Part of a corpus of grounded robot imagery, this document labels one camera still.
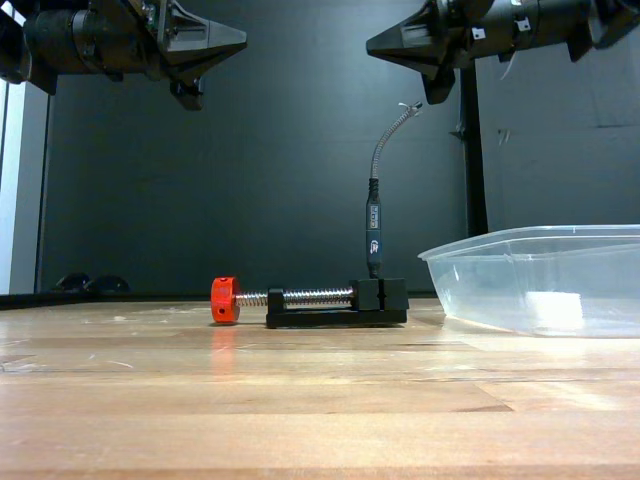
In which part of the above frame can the black vise with red knob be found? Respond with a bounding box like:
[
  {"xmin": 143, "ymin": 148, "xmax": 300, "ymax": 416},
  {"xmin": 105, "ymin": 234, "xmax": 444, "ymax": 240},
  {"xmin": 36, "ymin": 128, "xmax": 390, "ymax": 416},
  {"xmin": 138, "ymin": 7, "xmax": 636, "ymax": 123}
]
[{"xmin": 209, "ymin": 276, "xmax": 409, "ymax": 330}]

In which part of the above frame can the black aluminium frame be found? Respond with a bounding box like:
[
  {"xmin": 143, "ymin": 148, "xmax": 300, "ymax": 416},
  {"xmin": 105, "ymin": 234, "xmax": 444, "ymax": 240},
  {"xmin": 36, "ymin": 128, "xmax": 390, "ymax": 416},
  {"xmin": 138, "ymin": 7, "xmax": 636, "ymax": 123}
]
[{"xmin": 0, "ymin": 291, "xmax": 446, "ymax": 312}]

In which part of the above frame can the small white block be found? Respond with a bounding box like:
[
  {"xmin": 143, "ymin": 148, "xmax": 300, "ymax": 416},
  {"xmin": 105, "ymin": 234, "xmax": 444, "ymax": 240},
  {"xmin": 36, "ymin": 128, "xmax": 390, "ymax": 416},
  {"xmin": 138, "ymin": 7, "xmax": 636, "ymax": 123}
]
[{"xmin": 524, "ymin": 292, "xmax": 585, "ymax": 331}]

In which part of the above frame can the black USB-C socket adapter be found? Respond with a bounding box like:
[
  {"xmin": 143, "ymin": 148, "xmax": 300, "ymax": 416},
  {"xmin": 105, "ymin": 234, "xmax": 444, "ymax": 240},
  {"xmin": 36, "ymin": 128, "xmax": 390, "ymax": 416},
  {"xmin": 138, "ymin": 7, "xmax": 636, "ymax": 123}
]
[{"xmin": 364, "ymin": 232, "xmax": 385, "ymax": 280}]

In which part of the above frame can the clear plastic tub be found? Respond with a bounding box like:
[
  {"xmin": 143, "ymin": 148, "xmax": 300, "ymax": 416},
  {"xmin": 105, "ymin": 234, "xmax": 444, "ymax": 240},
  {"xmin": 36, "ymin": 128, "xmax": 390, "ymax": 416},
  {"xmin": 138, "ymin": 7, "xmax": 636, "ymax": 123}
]
[{"xmin": 417, "ymin": 223, "xmax": 640, "ymax": 340}]

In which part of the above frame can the black wall column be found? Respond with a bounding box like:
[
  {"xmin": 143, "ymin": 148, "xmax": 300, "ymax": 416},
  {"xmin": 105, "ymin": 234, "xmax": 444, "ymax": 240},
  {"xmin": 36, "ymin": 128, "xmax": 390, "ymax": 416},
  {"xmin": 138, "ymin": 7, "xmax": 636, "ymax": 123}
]
[{"xmin": 452, "ymin": 64, "xmax": 490, "ymax": 237}]

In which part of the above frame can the USB-C plug with braided cable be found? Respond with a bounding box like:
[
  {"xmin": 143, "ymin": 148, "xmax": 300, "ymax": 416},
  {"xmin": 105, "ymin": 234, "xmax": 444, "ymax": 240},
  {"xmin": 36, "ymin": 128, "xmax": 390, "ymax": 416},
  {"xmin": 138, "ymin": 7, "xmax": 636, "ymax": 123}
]
[{"xmin": 363, "ymin": 99, "xmax": 425, "ymax": 235}]

